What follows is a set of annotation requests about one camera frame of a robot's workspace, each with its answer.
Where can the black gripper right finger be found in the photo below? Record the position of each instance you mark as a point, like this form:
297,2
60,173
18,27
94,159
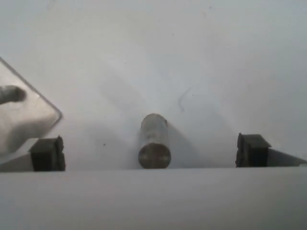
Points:
251,151

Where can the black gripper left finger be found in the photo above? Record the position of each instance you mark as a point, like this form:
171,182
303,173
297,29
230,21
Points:
48,154

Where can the metal round peg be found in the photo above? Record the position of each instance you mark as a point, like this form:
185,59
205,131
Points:
153,143

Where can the white task board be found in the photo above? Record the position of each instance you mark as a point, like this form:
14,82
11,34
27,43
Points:
26,124

